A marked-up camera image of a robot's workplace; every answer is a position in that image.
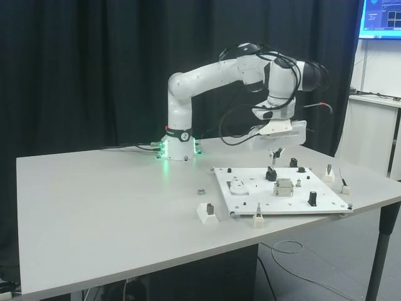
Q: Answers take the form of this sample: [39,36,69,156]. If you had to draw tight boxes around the white cabinet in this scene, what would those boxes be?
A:
[336,92,401,182]

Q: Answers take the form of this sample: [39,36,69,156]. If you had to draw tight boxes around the blue screen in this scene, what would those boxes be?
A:
[358,0,401,40]

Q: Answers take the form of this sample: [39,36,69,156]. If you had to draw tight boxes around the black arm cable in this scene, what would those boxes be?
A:
[217,43,332,147]

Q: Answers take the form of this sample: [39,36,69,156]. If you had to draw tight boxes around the white task board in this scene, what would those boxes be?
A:
[209,166,354,218]

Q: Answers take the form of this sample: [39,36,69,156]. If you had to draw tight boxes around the black curtain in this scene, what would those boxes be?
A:
[0,0,367,283]

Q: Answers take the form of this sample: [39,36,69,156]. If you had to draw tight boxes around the wide white peg holder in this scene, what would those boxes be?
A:
[196,205,220,226]

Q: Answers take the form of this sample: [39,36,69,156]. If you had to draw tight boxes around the dark table leg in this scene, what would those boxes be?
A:
[365,203,399,301]

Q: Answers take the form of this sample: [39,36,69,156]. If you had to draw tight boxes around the grey floor cable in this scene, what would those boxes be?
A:
[262,239,371,301]

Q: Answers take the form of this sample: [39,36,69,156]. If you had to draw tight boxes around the black cable on cabinet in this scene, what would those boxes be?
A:
[349,88,401,102]

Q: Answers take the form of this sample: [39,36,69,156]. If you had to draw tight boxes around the black power cable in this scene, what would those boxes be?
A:
[103,142,164,155]

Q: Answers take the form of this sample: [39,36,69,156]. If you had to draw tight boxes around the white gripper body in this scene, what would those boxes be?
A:
[249,120,308,151]

